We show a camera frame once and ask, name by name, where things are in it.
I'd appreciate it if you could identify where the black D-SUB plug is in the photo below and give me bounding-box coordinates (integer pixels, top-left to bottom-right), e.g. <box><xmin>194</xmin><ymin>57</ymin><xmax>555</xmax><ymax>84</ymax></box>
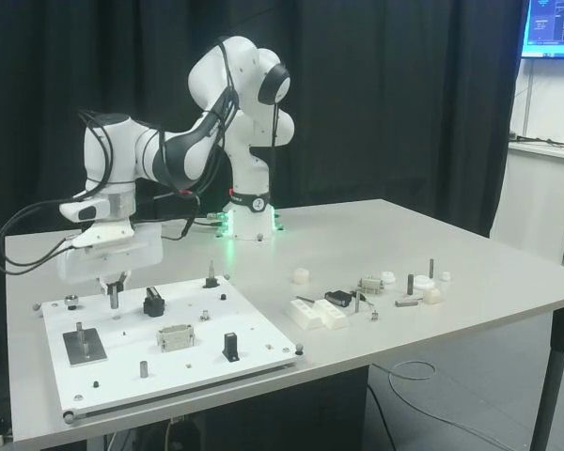
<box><xmin>324</xmin><ymin>290</ymin><xmax>354</xmax><ymax>309</ymax></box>

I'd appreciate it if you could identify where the grey floor cable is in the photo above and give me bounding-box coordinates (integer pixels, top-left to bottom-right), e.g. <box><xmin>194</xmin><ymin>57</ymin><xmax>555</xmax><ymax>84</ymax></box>
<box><xmin>386</xmin><ymin>360</ymin><xmax>453</xmax><ymax>451</ymax></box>

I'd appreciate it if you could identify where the black box under table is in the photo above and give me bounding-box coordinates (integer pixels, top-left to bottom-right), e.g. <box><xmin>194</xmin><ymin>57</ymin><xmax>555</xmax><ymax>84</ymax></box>
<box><xmin>102</xmin><ymin>365</ymin><xmax>373</xmax><ymax>451</ymax></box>

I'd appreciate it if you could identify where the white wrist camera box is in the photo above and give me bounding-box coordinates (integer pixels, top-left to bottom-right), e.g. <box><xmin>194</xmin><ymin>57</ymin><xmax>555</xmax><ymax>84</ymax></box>
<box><xmin>58</xmin><ymin>196</ymin><xmax>111</xmax><ymax>223</ymax></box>

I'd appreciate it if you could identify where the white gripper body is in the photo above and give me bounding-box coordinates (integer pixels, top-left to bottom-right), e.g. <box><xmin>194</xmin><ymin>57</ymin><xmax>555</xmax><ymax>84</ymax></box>
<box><xmin>55</xmin><ymin>224</ymin><xmax>165</xmax><ymax>286</ymax></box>

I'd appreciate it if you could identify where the black curtain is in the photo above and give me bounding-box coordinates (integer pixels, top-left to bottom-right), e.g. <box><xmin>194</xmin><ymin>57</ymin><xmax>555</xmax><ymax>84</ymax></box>
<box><xmin>0</xmin><ymin>0</ymin><xmax>533</xmax><ymax>427</ymax></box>

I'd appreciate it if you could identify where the white peg holder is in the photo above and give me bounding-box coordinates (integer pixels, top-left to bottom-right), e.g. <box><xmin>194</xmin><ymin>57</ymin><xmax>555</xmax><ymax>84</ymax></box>
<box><xmin>314</xmin><ymin>300</ymin><xmax>353</xmax><ymax>331</ymax></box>
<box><xmin>286</xmin><ymin>300</ymin><xmax>326</xmax><ymax>331</ymax></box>

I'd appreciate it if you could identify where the black table leg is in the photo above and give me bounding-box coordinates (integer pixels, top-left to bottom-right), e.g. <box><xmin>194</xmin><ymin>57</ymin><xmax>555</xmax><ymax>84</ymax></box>
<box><xmin>529</xmin><ymin>300</ymin><xmax>564</xmax><ymax>451</ymax></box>

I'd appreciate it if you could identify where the beige waterproof plug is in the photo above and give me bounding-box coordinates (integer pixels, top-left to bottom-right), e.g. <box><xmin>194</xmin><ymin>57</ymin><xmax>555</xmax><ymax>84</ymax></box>
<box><xmin>356</xmin><ymin>276</ymin><xmax>385</xmax><ymax>296</ymax></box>

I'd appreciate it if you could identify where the black looped cable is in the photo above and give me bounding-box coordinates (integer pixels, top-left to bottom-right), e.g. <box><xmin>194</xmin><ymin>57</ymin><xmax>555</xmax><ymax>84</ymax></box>
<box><xmin>0</xmin><ymin>198</ymin><xmax>85</xmax><ymax>276</ymax></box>

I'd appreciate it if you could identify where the white task board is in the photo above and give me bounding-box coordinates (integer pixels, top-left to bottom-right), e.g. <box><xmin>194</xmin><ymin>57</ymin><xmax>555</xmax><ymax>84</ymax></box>
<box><xmin>31</xmin><ymin>274</ymin><xmax>307</xmax><ymax>417</ymax></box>

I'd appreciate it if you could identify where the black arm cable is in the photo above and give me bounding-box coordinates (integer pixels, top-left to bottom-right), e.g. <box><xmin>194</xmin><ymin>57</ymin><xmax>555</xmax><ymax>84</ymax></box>
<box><xmin>77</xmin><ymin>37</ymin><xmax>283</xmax><ymax>241</ymax></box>

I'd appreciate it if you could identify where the blue monitor screen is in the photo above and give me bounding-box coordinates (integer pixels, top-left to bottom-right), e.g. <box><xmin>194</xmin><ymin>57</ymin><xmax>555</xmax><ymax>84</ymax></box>
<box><xmin>520</xmin><ymin>0</ymin><xmax>564</xmax><ymax>60</ymax></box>

